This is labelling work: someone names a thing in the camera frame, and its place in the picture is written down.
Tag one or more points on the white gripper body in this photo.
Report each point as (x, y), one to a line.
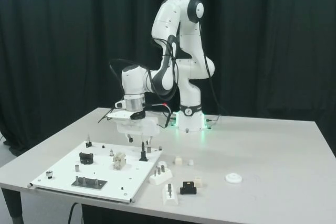
(139, 126)

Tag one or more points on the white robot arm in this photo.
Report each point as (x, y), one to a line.
(189, 82)

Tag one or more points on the thick metal square peg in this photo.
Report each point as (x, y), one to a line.
(163, 168)

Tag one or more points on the medium metal square peg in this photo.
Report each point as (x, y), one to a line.
(158, 170)

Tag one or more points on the wide white peg holder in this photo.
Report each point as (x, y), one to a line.
(160, 178)

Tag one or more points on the thick metal round peg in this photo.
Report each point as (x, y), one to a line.
(169, 187)

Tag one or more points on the narrow white peg holder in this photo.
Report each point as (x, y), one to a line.
(170, 200)

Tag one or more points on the flat white mounting plate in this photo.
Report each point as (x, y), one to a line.
(119, 115)

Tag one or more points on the thin black rod red tag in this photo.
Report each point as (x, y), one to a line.
(167, 123)

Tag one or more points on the cream small plastic block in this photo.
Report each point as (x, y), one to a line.
(178, 160)

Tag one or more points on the white task board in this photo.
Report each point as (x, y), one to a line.
(105, 176)

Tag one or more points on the white small gear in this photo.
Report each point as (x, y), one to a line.
(191, 162)

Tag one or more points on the black D-SUB plug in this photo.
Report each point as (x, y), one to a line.
(188, 187)

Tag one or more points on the cream plastic holder block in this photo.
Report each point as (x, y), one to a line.
(198, 181)

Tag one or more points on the white large gear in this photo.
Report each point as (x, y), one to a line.
(233, 178)

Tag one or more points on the black curtains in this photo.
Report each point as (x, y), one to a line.
(65, 37)

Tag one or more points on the grey table leg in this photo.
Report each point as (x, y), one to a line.
(11, 205)

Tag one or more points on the small white wrist camera box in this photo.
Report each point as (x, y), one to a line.
(120, 104)

